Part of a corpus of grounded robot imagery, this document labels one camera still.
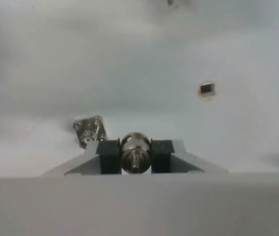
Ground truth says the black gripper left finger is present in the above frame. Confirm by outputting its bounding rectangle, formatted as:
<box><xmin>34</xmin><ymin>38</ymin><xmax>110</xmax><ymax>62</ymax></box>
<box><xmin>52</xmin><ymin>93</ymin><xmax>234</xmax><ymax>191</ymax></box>
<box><xmin>40</xmin><ymin>139</ymin><xmax>122</xmax><ymax>177</ymax></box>

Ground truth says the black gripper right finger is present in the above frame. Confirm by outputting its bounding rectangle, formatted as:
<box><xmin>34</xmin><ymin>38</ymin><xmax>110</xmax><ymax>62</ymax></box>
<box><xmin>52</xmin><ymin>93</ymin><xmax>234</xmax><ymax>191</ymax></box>
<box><xmin>151</xmin><ymin>139</ymin><xmax>229</xmax><ymax>175</ymax></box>

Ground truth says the metal BNC plug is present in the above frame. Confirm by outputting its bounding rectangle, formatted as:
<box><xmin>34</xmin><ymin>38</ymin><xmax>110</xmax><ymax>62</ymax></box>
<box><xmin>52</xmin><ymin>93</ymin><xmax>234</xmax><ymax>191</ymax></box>
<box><xmin>119</xmin><ymin>132</ymin><xmax>153</xmax><ymax>175</ymax></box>

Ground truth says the white task board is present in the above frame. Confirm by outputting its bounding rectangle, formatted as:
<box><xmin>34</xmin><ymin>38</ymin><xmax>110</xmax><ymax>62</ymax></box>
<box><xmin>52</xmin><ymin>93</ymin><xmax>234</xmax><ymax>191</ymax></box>
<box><xmin>0</xmin><ymin>0</ymin><xmax>279</xmax><ymax>178</ymax></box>

